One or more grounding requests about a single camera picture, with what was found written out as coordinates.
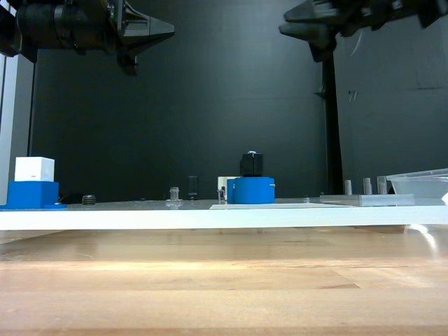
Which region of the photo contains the blue square holder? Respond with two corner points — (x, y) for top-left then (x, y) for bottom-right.
(0, 180), (69, 211)

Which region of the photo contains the white board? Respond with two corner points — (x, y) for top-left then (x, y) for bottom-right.
(0, 201), (448, 232)

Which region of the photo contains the white cube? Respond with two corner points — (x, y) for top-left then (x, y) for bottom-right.
(14, 156), (56, 183)

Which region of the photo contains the black block with screw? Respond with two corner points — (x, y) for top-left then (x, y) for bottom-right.
(239, 150), (265, 177)

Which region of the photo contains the white connector housing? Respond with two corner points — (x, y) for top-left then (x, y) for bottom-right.
(217, 176), (235, 204)

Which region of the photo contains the clear plastic tub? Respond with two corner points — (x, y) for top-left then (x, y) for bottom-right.
(386, 167), (448, 263)

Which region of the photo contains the grey partition frame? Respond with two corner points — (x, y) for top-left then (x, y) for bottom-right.
(0, 48), (36, 208)

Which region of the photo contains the clear plastic plug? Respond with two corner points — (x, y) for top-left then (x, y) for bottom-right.
(164, 186), (183, 207)

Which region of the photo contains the blue round holder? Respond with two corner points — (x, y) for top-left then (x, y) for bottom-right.
(226, 176), (277, 205)

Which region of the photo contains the grey aluminium peg plate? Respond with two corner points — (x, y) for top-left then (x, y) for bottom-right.
(319, 193), (416, 208)

